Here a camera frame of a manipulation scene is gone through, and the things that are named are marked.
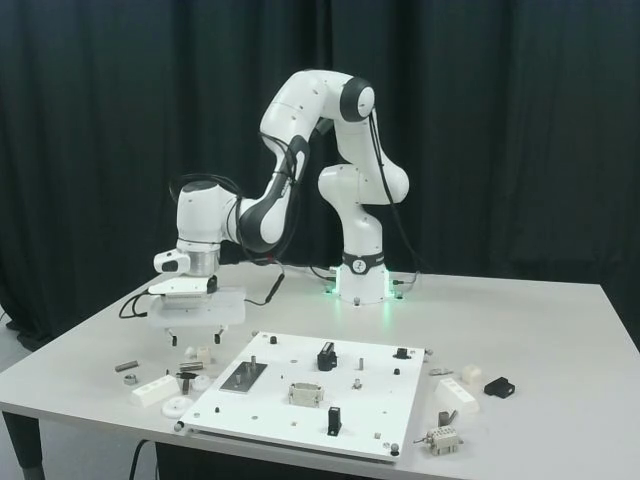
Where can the beige waterproof plug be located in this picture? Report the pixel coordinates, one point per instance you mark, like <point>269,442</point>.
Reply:
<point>442,441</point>

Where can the clear Ethernet plug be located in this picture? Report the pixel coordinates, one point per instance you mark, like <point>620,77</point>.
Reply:
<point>441,371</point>

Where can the white large gear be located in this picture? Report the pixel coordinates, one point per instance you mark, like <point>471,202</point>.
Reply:
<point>173,408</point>

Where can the white small gear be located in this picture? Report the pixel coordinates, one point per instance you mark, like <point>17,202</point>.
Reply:
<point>190,351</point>

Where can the black USB plug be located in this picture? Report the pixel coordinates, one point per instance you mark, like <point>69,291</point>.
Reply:
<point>187,374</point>

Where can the thick metal round peg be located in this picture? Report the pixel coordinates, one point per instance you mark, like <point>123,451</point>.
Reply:
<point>188,366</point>

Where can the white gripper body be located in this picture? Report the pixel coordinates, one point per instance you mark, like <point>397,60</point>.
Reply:
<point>200,312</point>

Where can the dark table leg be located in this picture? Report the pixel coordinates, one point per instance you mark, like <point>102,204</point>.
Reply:
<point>22,445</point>

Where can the black curtain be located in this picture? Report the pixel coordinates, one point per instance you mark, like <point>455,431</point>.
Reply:
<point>100,125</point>

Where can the black D-SUB plug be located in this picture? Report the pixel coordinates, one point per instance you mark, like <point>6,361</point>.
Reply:
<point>500,386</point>

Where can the small metal round peg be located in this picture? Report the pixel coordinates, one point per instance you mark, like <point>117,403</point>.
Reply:
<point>125,366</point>

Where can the flat white mounting plate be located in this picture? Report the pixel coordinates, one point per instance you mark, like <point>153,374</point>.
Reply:
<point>180,286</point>

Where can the small white holder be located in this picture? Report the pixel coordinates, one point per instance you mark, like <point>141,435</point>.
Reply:
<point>203,354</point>
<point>471,375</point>

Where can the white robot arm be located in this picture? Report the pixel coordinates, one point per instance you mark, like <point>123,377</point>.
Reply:
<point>355,150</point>

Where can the white task board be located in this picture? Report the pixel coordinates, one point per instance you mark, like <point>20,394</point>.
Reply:
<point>310,400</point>

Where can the small grey metal part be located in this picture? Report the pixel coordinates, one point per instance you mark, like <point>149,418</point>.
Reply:
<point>447,417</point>

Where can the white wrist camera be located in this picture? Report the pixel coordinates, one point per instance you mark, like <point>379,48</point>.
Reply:
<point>170,261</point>

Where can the long white peg holder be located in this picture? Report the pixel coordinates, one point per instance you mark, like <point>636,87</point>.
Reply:
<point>155,391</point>
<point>456,396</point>

